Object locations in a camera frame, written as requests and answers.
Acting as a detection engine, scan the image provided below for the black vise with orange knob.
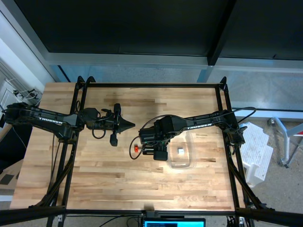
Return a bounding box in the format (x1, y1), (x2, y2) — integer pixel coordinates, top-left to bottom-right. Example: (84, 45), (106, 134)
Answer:
(134, 145), (155, 156)

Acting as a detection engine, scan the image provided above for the brown cardboard box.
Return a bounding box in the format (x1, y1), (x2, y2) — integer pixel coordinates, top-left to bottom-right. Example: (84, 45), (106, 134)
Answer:
(0, 158), (24, 190)

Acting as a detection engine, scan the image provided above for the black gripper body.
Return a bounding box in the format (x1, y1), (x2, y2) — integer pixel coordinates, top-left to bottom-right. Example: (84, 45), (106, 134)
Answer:
(153, 141), (170, 162)
(99, 103), (122, 147)

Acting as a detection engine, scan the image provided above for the laptop screen with blue edge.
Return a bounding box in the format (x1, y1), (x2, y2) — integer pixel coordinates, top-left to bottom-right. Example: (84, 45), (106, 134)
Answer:
(142, 218), (206, 227)

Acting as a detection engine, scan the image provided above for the white plastic step stool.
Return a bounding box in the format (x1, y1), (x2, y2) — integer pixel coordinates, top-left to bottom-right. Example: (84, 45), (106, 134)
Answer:
(239, 122), (270, 189)

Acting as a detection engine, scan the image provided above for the black metal frame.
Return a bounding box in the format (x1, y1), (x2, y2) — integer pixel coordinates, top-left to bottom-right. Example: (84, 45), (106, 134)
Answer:
(0, 75), (303, 227)

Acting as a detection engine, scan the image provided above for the white and black cable bundle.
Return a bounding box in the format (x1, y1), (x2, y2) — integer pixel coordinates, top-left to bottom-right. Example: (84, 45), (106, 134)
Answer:
(13, 88), (40, 101)

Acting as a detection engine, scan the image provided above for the clear plastic tub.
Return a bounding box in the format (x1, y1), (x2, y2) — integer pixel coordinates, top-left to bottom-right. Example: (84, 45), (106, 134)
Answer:
(167, 132), (196, 170)

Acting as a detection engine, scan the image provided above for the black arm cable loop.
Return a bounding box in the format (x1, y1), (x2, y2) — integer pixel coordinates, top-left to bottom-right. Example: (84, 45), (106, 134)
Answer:
(91, 126), (107, 140)
(128, 135), (145, 160)

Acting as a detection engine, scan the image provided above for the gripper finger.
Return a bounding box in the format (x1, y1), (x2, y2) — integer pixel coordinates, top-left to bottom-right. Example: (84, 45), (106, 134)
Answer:
(119, 124), (136, 134)
(119, 116), (136, 125)

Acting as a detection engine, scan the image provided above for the grey metal chair frame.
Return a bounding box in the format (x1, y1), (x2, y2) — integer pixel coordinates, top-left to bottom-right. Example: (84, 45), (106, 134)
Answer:
(267, 115), (303, 169)

